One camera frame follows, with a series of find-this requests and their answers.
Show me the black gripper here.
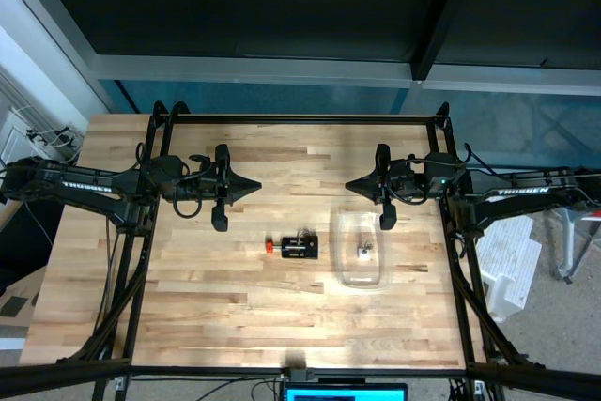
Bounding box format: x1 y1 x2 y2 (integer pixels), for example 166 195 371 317
202 144 262 233
346 143 417 232

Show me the brown cardboard box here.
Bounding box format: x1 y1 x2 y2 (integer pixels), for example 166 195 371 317
0 265 48 327

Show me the blue laptop screen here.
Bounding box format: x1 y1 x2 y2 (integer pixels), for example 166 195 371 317
281 382 408 401

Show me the black clamp hub red knob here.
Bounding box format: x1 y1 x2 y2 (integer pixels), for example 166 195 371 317
264 230 320 261

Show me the black table-level camera box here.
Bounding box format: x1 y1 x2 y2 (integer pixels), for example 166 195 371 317
280 362 315 384

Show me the black window post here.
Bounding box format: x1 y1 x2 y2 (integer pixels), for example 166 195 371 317
410 0 470 82

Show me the black metal table frame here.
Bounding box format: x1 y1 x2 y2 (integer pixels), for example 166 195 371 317
0 100 601 401

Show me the grey metal window rail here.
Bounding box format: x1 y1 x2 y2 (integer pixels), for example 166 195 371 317
91 54 601 96

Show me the grey metal chair frame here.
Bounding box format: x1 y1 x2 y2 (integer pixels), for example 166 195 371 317
548 206 601 285

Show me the clear plastic tub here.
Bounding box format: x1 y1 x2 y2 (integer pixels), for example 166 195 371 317
331 210 393 292

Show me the white stepped foam block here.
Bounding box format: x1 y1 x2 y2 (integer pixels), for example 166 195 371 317
473 215 544 325

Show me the black white cable bundle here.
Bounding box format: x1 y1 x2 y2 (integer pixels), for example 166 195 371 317
23 126 84 158

